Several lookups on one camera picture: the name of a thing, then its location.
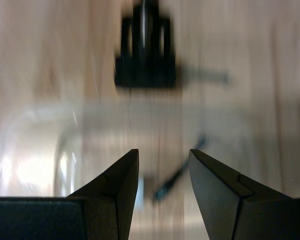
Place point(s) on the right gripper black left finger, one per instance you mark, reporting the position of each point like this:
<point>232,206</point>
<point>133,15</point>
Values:
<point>110,207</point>

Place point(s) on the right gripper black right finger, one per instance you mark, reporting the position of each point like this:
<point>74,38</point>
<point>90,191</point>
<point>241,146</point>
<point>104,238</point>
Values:
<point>227,207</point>

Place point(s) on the clear plastic container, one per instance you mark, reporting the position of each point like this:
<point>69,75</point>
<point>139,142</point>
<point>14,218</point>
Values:
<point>40,150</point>

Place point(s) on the black vise with orange knob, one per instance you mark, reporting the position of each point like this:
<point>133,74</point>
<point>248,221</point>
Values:
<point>145,75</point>

